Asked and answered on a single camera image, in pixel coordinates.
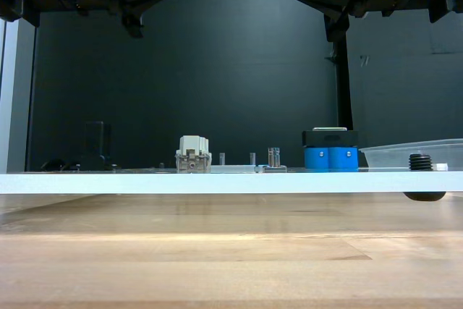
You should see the beige connector housing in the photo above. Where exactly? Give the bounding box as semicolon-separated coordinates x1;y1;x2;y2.
174;135;213;174

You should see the white taskboard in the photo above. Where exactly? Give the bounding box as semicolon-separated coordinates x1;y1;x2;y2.
0;168;463;195

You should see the black clamp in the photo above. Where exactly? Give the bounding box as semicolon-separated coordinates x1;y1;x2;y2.
81;120;120;172

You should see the clear plastic tub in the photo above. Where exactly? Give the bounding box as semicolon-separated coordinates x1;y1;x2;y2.
357;137;463;172

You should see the black threaded screw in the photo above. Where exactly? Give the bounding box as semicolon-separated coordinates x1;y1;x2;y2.
408;153;434;172

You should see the silver block with bolts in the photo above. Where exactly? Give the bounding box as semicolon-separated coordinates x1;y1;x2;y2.
209;152;262;174

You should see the black rubber foot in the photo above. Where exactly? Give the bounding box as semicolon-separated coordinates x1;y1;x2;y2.
402;192;446;202

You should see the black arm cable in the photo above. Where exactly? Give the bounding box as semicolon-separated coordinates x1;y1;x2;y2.
336;0;368;24

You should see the black wall pillar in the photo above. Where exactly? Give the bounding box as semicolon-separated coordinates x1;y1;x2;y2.
332;39;354;132

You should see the grey window frame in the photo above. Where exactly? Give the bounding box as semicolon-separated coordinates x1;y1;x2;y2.
0;17;20;173

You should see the blue D-sub connector mount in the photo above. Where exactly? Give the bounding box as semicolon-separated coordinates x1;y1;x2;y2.
302;127;360;172

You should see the black metal frame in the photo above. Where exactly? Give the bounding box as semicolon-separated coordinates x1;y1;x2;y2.
39;158;82;172

